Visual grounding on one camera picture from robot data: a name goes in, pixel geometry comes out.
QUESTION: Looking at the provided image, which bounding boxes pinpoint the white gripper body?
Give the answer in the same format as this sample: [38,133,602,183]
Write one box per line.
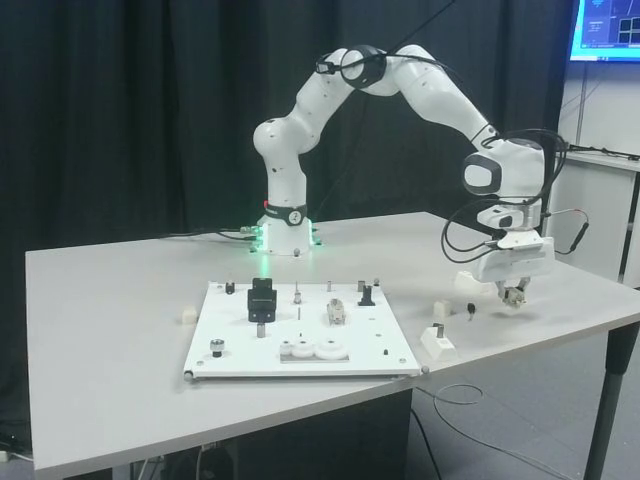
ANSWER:
[473,237,556,285]

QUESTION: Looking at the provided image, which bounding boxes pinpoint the large white peg holder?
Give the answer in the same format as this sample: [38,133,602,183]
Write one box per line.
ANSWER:
[419,323,457,361]

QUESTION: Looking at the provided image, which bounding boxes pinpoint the dark grey table leg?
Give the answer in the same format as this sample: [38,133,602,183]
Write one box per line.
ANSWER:
[596,319,634,480]

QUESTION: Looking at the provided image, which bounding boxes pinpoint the white large gear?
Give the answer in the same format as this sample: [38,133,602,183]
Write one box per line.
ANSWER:
[313,339,351,362]

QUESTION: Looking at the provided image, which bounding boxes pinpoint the large black D-SUB plug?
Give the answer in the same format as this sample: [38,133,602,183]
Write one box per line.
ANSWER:
[247,276,279,324]

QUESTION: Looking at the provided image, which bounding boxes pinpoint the blue screen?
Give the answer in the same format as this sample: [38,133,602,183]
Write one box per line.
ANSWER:
[569,0,640,64]

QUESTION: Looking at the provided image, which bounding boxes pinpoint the white task board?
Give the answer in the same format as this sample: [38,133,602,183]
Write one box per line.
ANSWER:
[183,279,419,384]

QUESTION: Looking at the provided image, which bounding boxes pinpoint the black curtains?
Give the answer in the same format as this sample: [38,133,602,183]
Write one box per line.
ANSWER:
[0,0,572,284]

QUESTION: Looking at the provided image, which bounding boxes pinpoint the thin black rod on wire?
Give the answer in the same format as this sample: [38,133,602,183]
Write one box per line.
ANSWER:
[544,207,592,254]

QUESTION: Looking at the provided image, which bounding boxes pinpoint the black looped gripper cable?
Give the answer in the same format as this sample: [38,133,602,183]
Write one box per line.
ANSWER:
[441,197,506,265]

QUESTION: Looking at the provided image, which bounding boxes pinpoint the grey floor cable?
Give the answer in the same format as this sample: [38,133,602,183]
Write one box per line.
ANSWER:
[432,383,557,480]

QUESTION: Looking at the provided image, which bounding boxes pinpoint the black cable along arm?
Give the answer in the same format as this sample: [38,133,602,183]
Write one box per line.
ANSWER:
[315,45,571,211]

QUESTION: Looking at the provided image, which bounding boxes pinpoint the thin black hanging cable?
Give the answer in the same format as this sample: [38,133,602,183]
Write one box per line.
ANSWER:
[319,0,459,227]

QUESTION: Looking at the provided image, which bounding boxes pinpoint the black cable at arm foot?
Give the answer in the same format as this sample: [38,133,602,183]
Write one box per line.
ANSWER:
[167,226,262,242]

